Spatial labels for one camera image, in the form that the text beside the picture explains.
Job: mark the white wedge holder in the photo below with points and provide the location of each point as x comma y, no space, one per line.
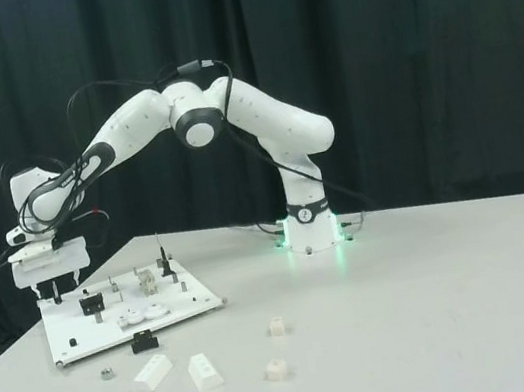
152,374
205,371

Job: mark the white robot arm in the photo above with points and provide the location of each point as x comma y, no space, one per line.
127,123

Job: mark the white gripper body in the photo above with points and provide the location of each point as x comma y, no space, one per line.
51,266

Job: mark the black curtain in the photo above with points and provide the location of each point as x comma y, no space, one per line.
415,27

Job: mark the white small gear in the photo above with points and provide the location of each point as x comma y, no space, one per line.
123,322

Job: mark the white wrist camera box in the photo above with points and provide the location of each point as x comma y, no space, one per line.
18,236

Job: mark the flat white mounting plate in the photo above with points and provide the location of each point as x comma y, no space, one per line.
28,253

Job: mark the beige plug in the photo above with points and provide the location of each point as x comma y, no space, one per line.
146,282

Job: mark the black D-SUB plug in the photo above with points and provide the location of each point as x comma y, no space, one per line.
145,342

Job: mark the white task board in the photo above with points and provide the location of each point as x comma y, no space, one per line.
89,338

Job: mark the white medium gear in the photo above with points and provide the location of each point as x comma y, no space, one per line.
135,317

